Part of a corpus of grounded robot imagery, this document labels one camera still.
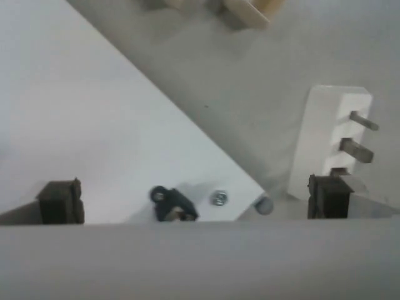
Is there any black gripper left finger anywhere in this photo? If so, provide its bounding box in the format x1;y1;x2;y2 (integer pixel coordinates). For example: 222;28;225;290
0;177;86;226

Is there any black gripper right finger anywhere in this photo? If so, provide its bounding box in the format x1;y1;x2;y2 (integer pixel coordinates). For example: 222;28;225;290
307;174;400;220

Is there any thick metal square peg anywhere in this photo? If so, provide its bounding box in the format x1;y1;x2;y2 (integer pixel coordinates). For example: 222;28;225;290
330;167;367;193

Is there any medium metal square peg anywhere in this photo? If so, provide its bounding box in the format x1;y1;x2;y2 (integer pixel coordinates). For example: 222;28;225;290
338;137;375;164

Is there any white square peg holder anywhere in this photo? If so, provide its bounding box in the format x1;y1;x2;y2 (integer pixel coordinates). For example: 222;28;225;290
285;84;374;201

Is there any thin metal square peg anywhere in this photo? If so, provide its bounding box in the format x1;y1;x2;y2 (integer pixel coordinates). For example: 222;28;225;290
349;110;380;132

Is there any white task board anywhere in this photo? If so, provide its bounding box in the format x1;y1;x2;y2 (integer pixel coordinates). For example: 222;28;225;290
0;0;275;224

